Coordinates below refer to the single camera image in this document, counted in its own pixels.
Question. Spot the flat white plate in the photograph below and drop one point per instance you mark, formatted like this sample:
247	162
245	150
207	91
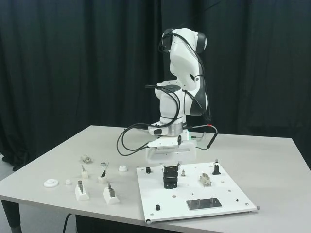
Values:
165	142

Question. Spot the silver USB plug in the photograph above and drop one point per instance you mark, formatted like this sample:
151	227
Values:
83	168

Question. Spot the white large gear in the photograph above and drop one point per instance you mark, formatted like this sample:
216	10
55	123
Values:
50	183

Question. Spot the black curtain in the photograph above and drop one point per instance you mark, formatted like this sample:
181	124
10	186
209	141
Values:
73	60

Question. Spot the white round peg holder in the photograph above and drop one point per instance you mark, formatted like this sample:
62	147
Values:
81	196

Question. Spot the medium metal round peg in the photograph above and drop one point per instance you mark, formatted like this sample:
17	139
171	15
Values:
82	189

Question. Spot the white small gear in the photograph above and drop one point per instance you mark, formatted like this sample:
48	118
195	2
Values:
68	182

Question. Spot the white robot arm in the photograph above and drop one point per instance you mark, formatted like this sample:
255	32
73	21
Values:
181	53

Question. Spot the large metal round peg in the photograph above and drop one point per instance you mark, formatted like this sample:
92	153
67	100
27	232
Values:
79	185

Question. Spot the small white plug holder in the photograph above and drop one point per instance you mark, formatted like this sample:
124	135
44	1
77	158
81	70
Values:
84	174
102	180

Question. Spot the white task board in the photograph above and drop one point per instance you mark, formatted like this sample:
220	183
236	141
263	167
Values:
194	191

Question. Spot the beige waterproof plug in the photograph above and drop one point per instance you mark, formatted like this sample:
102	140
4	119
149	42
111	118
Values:
86	159

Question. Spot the white medium gear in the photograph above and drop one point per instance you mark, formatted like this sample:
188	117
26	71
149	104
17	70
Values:
123	168

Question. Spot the white square peg holder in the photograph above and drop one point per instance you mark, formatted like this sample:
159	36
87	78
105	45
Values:
111	199

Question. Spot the black table leg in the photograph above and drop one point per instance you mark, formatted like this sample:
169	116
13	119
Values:
10	216

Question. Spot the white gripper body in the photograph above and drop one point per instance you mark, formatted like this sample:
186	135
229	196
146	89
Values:
170	155

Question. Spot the black Ethernet plug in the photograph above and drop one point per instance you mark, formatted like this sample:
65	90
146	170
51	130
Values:
103	173

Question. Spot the small white box dark window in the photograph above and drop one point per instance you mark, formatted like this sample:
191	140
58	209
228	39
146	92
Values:
164	131

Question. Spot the large metal square peg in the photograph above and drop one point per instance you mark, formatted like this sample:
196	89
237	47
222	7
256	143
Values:
113	193

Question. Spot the black D-SUB plug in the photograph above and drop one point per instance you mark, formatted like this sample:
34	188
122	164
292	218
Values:
170	172

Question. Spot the black box under table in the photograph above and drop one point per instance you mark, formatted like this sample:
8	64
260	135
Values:
109	224

